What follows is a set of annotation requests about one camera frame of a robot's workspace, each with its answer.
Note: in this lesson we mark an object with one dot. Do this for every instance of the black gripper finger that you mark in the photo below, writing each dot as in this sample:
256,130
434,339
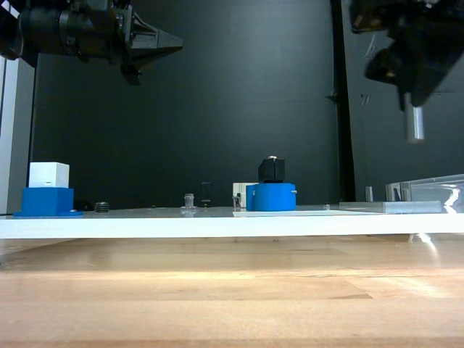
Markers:
148,36
152,56
401,101
427,69

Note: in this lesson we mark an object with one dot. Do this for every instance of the small silver metal peg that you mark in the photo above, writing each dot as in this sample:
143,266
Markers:
369,194

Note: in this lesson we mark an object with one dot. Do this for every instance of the beige connector housing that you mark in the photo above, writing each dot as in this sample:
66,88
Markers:
240,190

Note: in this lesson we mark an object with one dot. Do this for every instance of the black wall post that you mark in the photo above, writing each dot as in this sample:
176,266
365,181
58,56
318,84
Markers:
342,108

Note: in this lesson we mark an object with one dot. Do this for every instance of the white plastic board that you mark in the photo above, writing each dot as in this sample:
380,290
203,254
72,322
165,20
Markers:
181,226

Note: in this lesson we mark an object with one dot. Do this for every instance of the blue round cylinder holder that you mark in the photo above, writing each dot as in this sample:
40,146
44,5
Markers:
272,199

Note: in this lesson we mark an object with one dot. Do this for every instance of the silver metal cylinder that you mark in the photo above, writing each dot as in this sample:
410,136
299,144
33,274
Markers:
415,123

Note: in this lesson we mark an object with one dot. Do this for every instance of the clear plastic tub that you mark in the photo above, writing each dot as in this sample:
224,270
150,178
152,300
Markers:
427,188

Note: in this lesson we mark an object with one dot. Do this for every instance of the white cube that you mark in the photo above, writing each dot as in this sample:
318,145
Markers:
49,175

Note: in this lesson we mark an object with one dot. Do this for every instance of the black clamp block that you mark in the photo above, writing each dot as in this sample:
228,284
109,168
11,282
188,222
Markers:
270,170

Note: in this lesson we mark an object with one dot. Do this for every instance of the small clear plastic connector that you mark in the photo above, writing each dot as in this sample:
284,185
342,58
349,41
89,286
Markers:
189,203

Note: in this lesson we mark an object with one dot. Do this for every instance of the blue square holder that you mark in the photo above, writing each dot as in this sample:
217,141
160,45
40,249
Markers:
47,201

